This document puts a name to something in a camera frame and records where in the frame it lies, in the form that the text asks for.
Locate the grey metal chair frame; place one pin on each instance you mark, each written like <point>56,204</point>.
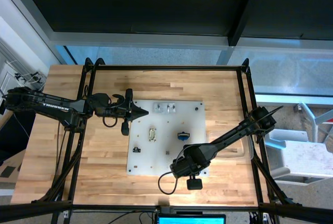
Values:
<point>312,119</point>

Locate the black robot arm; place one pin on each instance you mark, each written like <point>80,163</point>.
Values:
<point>234,132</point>
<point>57,106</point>

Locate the black clamp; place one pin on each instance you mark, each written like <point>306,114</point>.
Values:
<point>136,149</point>

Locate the white board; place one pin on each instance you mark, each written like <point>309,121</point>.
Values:
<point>151,156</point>

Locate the black table camera box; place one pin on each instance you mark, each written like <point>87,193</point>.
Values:
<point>164,209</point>

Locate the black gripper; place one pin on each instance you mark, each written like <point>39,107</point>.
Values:
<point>190,162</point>
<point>127,112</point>

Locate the brown cardboard box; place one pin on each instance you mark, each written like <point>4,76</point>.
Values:
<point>13,166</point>

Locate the screen with blue edge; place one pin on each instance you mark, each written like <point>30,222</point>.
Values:
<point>190,220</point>

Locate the white plastic step stool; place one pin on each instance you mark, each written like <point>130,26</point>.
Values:
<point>304,156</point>

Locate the beige connector housing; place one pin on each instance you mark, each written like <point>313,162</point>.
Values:
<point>153,134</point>

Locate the clear plastic tub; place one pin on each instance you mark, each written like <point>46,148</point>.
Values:
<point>234,153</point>

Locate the blue and black connector socket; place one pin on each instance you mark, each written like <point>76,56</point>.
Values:
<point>183,136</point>

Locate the black metal frame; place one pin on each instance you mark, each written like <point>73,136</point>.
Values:
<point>166,68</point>

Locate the black wall pillar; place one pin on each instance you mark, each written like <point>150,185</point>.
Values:
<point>242,13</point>

